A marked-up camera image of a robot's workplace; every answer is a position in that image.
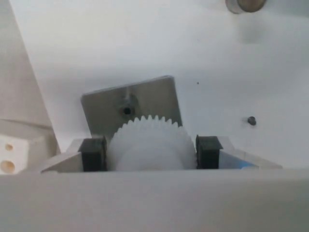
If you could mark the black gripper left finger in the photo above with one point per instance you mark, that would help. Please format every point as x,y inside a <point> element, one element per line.
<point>93,154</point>

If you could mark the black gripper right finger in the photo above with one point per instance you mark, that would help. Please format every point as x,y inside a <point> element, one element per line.
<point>207,153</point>

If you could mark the white medium gear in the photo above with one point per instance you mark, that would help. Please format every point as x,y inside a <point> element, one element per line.
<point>150,145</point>

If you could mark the white peg holder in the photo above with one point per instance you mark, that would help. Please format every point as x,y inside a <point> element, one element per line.
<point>14,154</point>

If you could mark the white task board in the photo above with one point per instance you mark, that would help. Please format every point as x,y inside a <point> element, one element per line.
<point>154,48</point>

